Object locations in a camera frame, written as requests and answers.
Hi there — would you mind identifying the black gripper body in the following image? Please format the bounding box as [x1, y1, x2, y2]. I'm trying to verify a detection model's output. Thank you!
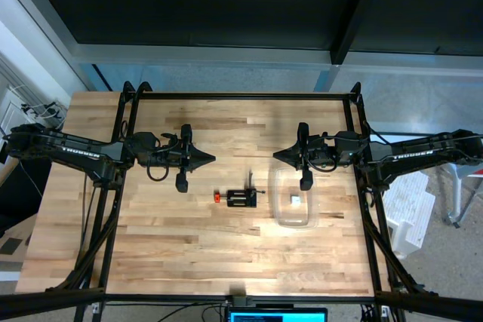
[297, 122, 333, 192]
[165, 124, 194, 193]

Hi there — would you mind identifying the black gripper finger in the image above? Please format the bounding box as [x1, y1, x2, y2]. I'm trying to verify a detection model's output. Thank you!
[188, 158, 216, 174]
[272, 155, 302, 170]
[189, 143, 217, 159]
[272, 142, 300, 157]

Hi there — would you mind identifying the clear plastic tub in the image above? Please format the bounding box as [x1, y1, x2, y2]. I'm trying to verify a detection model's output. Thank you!
[272, 166, 321, 230]

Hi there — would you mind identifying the black vise clamp orange knob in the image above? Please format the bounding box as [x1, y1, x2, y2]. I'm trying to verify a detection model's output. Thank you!
[214, 187, 258, 209]

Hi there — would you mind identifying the white foam block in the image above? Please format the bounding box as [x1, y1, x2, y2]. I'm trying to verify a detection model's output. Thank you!
[383, 176, 432, 261]

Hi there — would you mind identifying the blue laptop screen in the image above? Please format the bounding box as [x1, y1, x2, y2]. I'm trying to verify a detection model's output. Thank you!
[226, 307, 328, 322]

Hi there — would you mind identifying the grey metal stand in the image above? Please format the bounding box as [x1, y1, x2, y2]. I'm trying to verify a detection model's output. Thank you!
[437, 163, 483, 229]

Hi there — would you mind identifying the cardboard box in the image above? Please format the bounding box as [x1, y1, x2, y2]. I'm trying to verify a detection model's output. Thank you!
[0, 212, 38, 262]

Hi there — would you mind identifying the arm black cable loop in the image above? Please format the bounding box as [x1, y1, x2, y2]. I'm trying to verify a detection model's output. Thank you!
[146, 155, 170, 182]

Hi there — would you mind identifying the black aluminium frame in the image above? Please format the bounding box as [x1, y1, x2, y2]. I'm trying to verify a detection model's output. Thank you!
[0, 80, 483, 322]

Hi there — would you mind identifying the black table-level camera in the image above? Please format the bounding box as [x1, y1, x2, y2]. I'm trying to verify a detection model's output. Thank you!
[229, 288, 253, 306]

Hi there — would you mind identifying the white cable bundle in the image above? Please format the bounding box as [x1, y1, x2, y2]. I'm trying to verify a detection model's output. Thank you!
[20, 101, 65, 121]

